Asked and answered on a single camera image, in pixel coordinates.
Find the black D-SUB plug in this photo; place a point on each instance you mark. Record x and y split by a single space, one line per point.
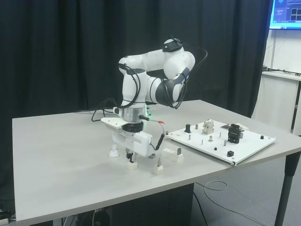
234 137

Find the white small peg holder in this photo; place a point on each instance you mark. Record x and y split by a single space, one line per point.
158 170

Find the white medium gear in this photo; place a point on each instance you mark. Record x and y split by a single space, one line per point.
113 154

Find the cream USB plug holder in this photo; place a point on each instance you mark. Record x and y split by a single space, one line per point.
132 166

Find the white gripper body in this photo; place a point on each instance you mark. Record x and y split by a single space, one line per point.
138 142

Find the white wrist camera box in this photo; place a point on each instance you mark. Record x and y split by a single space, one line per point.
117 110

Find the metal square peg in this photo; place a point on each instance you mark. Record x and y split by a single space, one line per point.
179 151

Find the black table leg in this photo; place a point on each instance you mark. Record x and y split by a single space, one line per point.
285 188

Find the metal BNC plug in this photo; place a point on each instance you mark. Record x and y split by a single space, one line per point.
210 139

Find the blue screen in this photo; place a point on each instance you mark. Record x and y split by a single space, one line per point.
285 14

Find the metal round peg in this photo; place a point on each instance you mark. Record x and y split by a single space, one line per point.
159 162

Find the white cabinet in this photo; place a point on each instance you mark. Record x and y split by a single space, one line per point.
277 103

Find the white long peg holder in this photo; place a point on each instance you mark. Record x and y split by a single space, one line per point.
169 155

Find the black curtain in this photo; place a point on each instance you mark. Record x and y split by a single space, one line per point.
58 47

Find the white task board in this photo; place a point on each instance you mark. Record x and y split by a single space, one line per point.
247 148

